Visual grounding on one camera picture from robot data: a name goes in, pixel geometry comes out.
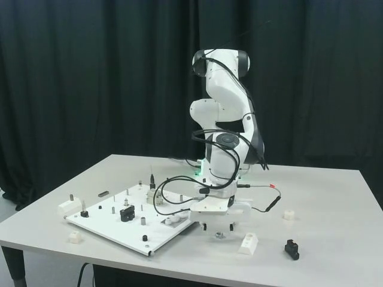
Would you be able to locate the metal square peg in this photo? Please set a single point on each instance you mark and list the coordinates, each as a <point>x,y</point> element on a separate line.
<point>143,222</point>

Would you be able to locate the black waterproof plug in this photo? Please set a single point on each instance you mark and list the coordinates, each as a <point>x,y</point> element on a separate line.
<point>152,180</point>

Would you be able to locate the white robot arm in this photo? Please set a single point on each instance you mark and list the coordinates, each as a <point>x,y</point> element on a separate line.
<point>223,89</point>

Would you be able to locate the black curtains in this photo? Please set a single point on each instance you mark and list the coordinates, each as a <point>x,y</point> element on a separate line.
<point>89,74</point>

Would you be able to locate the flat black USB plug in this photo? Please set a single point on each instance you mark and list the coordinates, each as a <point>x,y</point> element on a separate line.
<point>103,193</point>

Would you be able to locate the white wedge holder with holes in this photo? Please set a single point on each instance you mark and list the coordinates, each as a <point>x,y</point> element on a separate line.
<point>247,243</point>

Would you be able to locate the dark table leg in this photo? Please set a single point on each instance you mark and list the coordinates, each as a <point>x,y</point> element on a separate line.
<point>13,266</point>

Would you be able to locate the black D-SUB plug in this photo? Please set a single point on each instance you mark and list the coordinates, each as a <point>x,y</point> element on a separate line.
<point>291,247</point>

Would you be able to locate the small white holder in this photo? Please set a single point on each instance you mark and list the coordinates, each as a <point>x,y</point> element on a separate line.
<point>289,214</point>
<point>74,237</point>

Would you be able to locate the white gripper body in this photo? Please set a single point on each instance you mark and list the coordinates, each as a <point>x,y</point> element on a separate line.
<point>239,213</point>

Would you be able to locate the small black knob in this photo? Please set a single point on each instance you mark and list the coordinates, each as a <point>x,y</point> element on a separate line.
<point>145,238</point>

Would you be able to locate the white task board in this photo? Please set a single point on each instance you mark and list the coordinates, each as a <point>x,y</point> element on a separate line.
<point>119,230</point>

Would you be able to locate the white small gear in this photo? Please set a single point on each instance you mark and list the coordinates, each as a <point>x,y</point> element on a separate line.
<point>169,222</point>

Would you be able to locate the metal BNC plug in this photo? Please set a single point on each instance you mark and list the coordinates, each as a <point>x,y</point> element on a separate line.
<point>126,203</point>

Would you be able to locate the long white peg holder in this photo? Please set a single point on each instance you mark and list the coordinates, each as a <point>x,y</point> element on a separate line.
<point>70,205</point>

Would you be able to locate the black stepped plug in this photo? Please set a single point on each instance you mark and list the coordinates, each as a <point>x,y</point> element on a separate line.
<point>127,214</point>

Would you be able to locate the small black plug with peg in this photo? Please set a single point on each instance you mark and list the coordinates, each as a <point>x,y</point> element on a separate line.
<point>84,213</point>

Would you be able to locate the small metal bolt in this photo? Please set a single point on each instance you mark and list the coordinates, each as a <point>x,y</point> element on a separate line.
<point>220,235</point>

